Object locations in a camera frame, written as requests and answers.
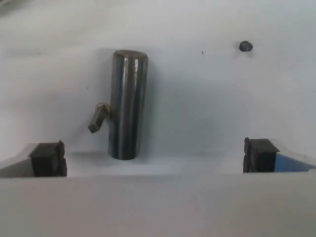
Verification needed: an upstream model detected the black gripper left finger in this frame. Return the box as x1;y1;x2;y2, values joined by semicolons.
0;140;68;178

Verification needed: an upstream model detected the thick metal round peg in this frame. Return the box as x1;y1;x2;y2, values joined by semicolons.
107;49;149;161

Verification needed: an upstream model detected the thin metal round peg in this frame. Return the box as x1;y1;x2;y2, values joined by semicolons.
87;102;111;134

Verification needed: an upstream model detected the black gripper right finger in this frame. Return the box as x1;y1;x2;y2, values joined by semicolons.
242;137;316;174

